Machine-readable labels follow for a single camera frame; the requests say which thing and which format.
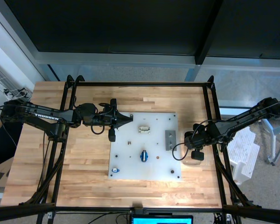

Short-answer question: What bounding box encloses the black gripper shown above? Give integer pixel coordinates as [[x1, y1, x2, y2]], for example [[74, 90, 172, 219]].
[[184, 130, 211, 162], [98, 98, 134, 142]]

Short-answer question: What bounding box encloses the clear plastic tub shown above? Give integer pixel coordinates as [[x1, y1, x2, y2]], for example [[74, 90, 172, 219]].
[[180, 129, 205, 167]]

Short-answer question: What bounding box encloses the beige connector housing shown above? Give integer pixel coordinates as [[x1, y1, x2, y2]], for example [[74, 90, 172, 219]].
[[138, 126, 152, 135]]

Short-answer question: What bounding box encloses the grey metal block with holes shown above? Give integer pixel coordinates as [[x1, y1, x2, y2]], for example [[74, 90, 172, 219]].
[[165, 130, 177, 152]]

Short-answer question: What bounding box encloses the blue round socket with connector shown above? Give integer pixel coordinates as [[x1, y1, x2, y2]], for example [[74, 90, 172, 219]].
[[139, 150, 150, 163]]

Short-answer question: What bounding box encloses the white task board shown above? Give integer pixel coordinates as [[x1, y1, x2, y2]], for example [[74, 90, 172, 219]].
[[107, 112, 183, 182]]

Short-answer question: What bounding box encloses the white foam packing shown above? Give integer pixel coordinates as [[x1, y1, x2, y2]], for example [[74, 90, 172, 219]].
[[226, 129, 262, 186]]

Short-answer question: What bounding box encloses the blue laptop screen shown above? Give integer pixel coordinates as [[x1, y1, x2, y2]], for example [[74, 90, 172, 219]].
[[130, 215, 194, 224]]

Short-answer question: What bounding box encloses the grey metal stand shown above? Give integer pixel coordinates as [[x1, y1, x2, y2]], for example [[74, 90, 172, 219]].
[[259, 118, 280, 167]]

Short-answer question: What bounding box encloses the cardboard box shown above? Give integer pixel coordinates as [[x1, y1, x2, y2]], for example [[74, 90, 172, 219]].
[[0, 156, 14, 187]]

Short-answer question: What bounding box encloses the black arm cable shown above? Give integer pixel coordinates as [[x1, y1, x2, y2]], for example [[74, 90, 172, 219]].
[[90, 119, 105, 135], [172, 142, 192, 161]]

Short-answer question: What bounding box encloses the small black camera box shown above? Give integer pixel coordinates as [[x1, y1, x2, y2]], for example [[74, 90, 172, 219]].
[[133, 205, 147, 215]]

